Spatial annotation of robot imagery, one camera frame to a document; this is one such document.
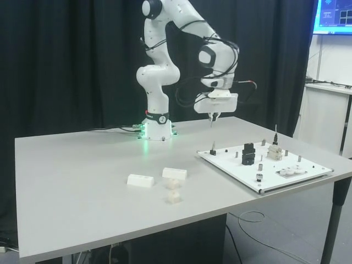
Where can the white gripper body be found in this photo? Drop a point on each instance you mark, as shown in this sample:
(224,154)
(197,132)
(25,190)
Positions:
(217,104)

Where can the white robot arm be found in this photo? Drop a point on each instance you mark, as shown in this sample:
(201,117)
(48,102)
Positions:
(154,82)

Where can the long white peg holder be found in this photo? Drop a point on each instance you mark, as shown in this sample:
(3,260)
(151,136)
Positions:
(138,181)
(174,173)

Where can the white task board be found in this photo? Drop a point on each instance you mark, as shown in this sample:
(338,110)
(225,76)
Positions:
(228,165)

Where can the black D-SUB plug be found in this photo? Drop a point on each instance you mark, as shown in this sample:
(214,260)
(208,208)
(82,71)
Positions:
(248,156)

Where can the black USB plug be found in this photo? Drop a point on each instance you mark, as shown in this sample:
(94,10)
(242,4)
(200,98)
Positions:
(275,138)

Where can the beige plug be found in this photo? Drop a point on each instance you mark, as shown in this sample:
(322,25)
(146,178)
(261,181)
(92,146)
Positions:
(275,154)

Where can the metal BNC plug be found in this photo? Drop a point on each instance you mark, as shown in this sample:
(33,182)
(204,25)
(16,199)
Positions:
(258,177)

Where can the white medium gear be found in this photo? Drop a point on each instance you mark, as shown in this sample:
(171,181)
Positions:
(288,172)

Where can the white large gear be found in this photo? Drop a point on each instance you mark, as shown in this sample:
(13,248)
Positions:
(299,169)

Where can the white cabinet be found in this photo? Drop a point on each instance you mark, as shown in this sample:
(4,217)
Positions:
(324,118)

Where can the blue screen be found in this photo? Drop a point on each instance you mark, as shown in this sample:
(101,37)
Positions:
(334,16)

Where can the dark table leg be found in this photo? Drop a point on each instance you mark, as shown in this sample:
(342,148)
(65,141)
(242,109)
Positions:
(336,209)

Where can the black curtain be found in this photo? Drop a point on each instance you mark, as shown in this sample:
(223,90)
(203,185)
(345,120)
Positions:
(55,55)

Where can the white power strip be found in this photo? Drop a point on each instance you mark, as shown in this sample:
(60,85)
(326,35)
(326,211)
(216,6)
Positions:
(2,249)

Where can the small white camera box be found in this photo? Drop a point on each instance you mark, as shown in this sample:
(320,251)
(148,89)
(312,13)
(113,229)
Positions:
(213,83)

